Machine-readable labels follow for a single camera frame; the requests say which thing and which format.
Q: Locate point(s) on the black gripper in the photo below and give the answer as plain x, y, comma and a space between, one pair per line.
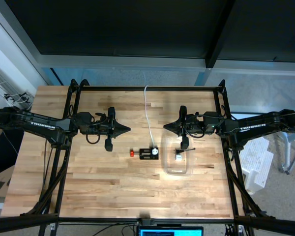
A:
183, 127
110, 127

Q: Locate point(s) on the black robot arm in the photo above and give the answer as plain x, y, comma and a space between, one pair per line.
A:
39, 123
255, 126

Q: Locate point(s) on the clear plastic tub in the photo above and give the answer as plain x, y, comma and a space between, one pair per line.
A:
169, 147

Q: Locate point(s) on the black clamp with red knob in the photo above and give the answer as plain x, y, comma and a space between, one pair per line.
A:
145, 154

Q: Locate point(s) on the white stepped plastic block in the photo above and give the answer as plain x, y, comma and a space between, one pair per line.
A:
255, 167

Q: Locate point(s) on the laptop screen blue edge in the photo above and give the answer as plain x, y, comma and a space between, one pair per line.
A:
169, 232

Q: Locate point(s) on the grey metal stand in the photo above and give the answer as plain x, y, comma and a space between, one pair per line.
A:
287, 152

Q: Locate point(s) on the black metal frame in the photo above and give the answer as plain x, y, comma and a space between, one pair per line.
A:
186, 88

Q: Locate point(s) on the black curved frame bracket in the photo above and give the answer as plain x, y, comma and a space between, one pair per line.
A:
84, 82
73, 82
222, 82

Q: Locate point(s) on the black table level camera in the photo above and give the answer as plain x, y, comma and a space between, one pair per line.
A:
145, 221

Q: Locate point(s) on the black wall column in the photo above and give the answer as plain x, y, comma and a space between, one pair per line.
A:
218, 37

